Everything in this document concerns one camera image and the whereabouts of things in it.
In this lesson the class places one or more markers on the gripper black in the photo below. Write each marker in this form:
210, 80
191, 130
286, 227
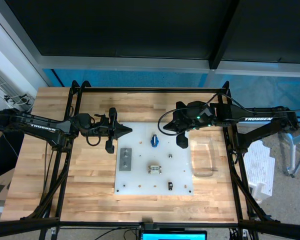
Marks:
182, 141
112, 113

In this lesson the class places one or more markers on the beige HAN10E connector insert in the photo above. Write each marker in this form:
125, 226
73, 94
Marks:
155, 169

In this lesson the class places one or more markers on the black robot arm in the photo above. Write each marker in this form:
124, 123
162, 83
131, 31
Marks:
260, 119
40, 126

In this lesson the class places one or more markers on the white taskboard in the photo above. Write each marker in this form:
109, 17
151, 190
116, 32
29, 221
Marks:
120, 180

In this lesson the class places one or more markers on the grey metal plate with pegs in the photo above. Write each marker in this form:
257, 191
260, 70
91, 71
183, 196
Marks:
122, 160

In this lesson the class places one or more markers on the clear plastic tub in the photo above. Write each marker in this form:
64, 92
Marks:
202, 165

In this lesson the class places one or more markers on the black socket block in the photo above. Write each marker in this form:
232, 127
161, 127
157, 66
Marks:
170, 186

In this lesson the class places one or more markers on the white foam packaging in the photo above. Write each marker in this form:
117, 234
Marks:
261, 170

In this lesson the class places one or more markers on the laptop with blue screen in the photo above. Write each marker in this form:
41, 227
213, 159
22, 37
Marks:
172, 236

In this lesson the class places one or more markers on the grey metal stand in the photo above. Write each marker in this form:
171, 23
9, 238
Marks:
292, 155

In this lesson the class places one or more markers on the cardboard box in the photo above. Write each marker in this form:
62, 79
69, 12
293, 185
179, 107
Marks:
0, 182

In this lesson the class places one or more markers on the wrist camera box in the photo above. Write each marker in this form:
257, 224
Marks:
102, 120

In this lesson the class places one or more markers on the blue connector mount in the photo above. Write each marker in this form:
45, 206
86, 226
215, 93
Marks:
154, 145

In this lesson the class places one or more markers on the black aluminium frame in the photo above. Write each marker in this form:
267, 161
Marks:
150, 89

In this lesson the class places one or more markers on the black table-level camera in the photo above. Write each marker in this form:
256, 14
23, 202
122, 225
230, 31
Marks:
149, 225

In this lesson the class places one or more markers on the silver frame bracket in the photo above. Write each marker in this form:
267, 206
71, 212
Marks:
245, 233
53, 230

